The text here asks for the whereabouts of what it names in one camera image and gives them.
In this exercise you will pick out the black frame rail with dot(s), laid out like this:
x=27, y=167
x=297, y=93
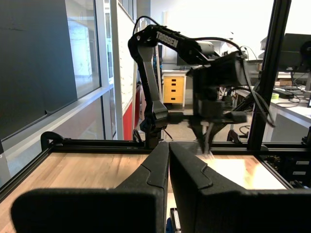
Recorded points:
x=109, y=143
x=24, y=174

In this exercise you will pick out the yellow drawer cabinet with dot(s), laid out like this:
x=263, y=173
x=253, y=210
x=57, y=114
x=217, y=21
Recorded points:
x=173, y=88

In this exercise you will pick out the white office desk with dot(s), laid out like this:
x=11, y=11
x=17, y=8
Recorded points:
x=291, y=116

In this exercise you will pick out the white partition board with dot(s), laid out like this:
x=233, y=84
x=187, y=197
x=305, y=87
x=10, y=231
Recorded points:
x=125, y=60

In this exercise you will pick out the grey window mullion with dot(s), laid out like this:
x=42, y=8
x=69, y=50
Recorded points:
x=105, y=72

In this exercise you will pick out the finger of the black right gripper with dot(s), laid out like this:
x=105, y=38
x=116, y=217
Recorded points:
x=200, y=136
x=211, y=132

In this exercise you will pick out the green tape roll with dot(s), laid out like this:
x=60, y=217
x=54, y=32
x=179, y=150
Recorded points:
x=275, y=96

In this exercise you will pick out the black corner clamp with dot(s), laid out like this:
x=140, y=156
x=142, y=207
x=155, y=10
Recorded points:
x=49, y=138

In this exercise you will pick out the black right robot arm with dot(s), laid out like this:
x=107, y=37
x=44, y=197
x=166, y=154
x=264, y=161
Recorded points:
x=170, y=40

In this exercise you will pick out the silver d-sub connector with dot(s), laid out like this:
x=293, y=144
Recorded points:
x=175, y=222

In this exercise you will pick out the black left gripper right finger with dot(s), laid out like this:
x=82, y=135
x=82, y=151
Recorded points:
x=243, y=211

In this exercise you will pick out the black control box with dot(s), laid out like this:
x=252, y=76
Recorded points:
x=289, y=170

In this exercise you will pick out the black computer monitor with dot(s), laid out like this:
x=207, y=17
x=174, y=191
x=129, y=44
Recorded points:
x=291, y=52

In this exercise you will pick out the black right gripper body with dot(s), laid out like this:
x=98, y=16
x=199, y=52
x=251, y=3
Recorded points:
x=211, y=109

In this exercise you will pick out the red panel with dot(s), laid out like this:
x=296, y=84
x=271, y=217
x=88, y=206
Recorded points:
x=127, y=119

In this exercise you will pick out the blue connector holder block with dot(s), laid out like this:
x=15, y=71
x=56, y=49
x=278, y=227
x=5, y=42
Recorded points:
x=168, y=225

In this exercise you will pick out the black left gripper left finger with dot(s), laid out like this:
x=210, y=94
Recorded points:
x=97, y=211

